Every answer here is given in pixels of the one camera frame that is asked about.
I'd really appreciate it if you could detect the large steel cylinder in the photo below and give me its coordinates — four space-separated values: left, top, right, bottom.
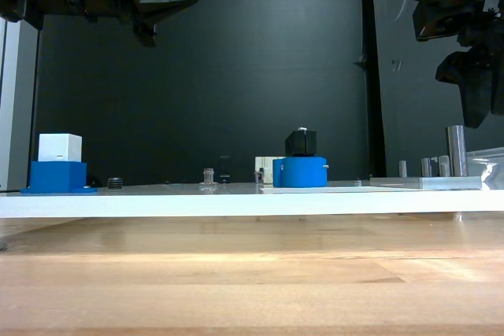
445 124 468 178

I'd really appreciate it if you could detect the clear plastic tub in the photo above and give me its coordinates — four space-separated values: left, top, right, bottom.
465 146 504 192

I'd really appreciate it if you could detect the light grey upright panel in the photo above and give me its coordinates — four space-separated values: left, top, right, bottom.
0 19 39 192

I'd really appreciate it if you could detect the white cube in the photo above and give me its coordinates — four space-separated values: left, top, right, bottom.
38 133 84 164

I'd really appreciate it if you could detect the black D-sub connector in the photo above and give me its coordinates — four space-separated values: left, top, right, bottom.
284 127 319 157

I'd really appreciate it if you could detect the white block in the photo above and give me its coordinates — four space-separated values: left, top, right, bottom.
254 156 283 185

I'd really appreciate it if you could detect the blue square base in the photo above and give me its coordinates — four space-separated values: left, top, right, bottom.
20 160 98 195

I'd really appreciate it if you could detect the white board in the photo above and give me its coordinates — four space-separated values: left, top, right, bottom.
0 182 504 220

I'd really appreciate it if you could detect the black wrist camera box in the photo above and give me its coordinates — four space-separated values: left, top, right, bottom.
411 0 487 43

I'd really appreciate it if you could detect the black aluminium frame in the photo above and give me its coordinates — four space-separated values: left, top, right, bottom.
353 0 390 179

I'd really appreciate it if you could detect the blue connector mount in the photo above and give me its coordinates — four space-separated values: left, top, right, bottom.
272 156 328 189

